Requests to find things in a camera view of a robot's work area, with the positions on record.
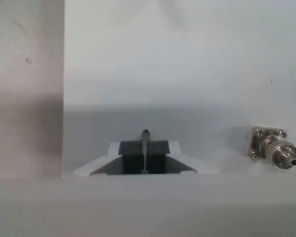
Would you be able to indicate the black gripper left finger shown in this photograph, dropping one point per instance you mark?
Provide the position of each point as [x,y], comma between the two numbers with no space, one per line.
[129,153]

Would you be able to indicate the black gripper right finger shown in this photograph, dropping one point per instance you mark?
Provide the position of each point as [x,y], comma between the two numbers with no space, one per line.
[159,153]

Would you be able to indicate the thin metal round peg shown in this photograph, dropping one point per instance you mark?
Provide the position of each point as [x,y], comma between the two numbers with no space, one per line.
[146,148]

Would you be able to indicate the white task board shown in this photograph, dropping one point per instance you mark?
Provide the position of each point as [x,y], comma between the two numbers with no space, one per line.
[162,74]

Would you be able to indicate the metal BNC plug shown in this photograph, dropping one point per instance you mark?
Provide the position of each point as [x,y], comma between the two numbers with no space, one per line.
[282,153]

